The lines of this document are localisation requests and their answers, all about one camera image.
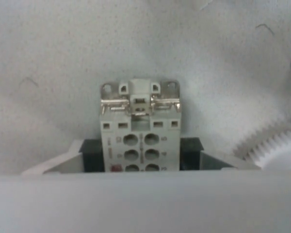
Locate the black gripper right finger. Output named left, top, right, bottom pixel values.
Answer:
left=178, top=137, right=261, bottom=172

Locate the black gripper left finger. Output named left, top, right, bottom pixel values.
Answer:
left=21, top=139, right=104, bottom=176

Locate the grey waterproof plug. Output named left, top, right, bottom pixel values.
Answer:
left=99, top=78, right=181, bottom=173

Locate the white large gear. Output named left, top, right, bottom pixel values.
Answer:
left=232, top=114, right=291, bottom=163

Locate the white medium gear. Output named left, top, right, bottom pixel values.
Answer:
left=247, top=130, right=291, bottom=170

